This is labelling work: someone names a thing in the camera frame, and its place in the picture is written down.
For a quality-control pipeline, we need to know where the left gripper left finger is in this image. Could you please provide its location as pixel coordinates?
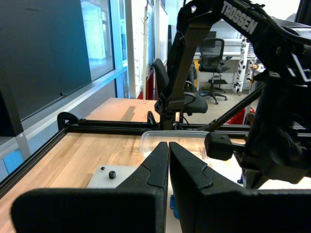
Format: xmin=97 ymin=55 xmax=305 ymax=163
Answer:
xmin=11 ymin=142 xmax=170 ymax=233

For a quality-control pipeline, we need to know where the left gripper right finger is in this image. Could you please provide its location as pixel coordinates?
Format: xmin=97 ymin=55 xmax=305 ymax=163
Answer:
xmin=169 ymin=142 xmax=311 ymax=233

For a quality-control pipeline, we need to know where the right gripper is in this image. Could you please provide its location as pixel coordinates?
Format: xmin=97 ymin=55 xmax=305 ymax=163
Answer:
xmin=204 ymin=72 xmax=311 ymax=190

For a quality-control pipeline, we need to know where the clear plastic container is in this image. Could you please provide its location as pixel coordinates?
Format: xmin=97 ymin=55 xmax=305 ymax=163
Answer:
xmin=140 ymin=130 xmax=212 ymax=162

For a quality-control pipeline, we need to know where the white task board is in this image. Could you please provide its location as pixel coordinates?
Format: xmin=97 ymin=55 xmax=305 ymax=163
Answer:
xmin=86 ymin=151 xmax=311 ymax=233

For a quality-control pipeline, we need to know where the wide blue socket block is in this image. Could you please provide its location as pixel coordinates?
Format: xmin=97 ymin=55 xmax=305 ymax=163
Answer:
xmin=169 ymin=195 xmax=181 ymax=220

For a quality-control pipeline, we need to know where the black office chair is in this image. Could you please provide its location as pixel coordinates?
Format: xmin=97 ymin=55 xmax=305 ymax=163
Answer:
xmin=198 ymin=37 xmax=233 ymax=105
xmin=151 ymin=58 xmax=209 ymax=117

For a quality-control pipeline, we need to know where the cardboard box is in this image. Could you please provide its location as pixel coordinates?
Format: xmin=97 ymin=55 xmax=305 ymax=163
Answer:
xmin=85 ymin=97 xmax=161 ymax=123

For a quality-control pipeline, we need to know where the glass window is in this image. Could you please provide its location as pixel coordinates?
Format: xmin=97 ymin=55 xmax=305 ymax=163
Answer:
xmin=81 ymin=0 xmax=128 ymax=82

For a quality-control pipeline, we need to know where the black frame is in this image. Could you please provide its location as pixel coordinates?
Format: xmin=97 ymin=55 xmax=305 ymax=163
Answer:
xmin=0 ymin=83 xmax=267 ymax=199

